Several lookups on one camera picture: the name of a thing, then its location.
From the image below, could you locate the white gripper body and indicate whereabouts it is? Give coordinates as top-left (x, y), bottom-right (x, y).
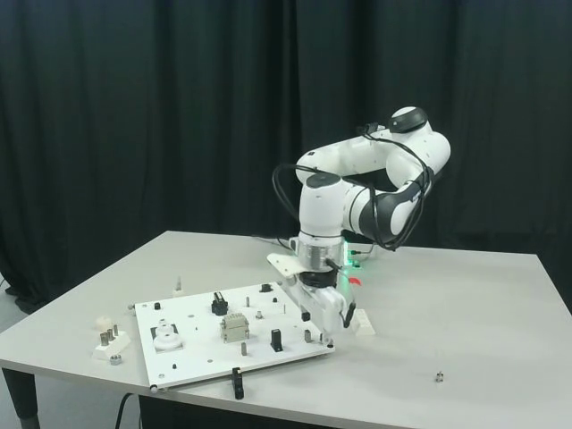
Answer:
top-left (279, 274), bottom-right (349, 340)

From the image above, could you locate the thin black rod, red tag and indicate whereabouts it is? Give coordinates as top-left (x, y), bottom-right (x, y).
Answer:
top-left (338, 276), bottom-right (364, 331)

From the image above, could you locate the white rectangular holder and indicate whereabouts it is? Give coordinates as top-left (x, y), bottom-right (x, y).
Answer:
top-left (350, 308), bottom-right (375, 337)

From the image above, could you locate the beige rectangular connector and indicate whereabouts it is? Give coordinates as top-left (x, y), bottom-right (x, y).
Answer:
top-left (220, 317), bottom-right (250, 344)

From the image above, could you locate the black D-SUB plug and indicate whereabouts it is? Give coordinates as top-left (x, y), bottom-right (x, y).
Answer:
top-left (209, 291), bottom-right (230, 316)

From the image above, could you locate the white task board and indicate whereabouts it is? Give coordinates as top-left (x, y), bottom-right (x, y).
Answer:
top-left (133, 280), bottom-right (337, 389)

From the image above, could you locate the dark table underframe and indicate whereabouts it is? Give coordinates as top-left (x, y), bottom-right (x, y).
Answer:
top-left (138, 392), bottom-right (553, 429)

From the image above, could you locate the white large gear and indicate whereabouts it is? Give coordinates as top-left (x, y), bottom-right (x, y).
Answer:
top-left (154, 333), bottom-right (184, 355)

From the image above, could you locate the white peg holder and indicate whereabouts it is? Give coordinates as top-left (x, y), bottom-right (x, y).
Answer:
top-left (91, 332), bottom-right (131, 362)

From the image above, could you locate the black curtain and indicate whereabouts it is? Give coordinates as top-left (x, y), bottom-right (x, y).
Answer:
top-left (0, 0), bottom-right (572, 309)

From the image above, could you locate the dark table leg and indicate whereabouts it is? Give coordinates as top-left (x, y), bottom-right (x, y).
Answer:
top-left (2, 368), bottom-right (39, 429)

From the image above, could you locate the thin cable at robot foot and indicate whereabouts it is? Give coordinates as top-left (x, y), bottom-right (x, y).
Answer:
top-left (349, 247), bottom-right (382, 263)

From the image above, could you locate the black cable on table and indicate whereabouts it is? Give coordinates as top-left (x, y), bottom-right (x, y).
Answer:
top-left (249, 233), bottom-right (299, 249)

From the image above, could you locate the black cable loop at wrist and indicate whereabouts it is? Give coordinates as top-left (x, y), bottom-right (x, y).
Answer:
top-left (271, 163), bottom-right (315, 239)

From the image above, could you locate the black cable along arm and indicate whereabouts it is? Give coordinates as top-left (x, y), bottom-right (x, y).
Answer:
top-left (359, 121), bottom-right (442, 252)

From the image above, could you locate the black cable under table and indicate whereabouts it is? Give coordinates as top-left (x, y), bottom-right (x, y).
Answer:
top-left (115, 392), bottom-right (136, 429)

